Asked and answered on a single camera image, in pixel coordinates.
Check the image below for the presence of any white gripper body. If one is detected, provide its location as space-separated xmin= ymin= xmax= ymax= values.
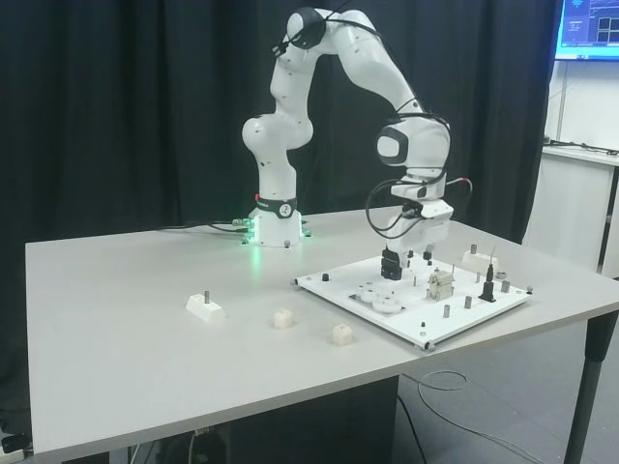
xmin=385 ymin=215 xmax=453 ymax=255

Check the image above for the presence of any long white peg holder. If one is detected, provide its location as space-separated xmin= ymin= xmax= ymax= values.
xmin=186 ymin=292 xmax=227 ymax=324
xmin=461 ymin=248 xmax=491 ymax=271

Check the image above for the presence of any black waterproof plug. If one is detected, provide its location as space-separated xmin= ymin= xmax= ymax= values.
xmin=380 ymin=250 xmax=403 ymax=282

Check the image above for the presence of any white large gear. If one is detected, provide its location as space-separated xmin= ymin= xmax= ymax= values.
xmin=370 ymin=297 xmax=402 ymax=316

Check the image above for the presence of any white task board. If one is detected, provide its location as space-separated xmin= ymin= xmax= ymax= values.
xmin=291 ymin=253 xmax=533 ymax=352

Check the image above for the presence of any white cabinet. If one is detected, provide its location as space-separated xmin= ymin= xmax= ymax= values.
xmin=524 ymin=60 xmax=619 ymax=281

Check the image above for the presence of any black box under table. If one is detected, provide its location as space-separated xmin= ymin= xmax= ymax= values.
xmin=129 ymin=374 xmax=400 ymax=464

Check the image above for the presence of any dark table leg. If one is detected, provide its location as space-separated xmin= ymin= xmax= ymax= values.
xmin=565 ymin=316 xmax=611 ymax=464

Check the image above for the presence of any blue screen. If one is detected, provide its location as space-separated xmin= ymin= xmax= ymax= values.
xmin=554 ymin=0 xmax=619 ymax=62

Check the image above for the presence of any black curtain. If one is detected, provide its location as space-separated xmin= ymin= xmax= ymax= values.
xmin=0 ymin=0 xmax=557 ymax=436

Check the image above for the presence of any small white wrist camera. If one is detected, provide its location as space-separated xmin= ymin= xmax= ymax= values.
xmin=391 ymin=182 xmax=429 ymax=201

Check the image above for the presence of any black looped gripper cable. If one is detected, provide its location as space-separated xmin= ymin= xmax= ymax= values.
xmin=364 ymin=179 xmax=422 ymax=243

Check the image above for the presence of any grey floor cable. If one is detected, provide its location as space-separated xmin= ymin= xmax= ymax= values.
xmin=418 ymin=369 xmax=619 ymax=464

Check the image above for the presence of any black floor cable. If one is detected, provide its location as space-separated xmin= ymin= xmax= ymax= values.
xmin=397 ymin=394 xmax=439 ymax=464

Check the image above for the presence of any black base cable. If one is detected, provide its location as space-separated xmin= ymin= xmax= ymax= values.
xmin=157 ymin=219 xmax=253 ymax=235

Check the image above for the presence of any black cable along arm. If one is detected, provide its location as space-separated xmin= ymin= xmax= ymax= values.
xmin=270 ymin=7 xmax=452 ymax=128

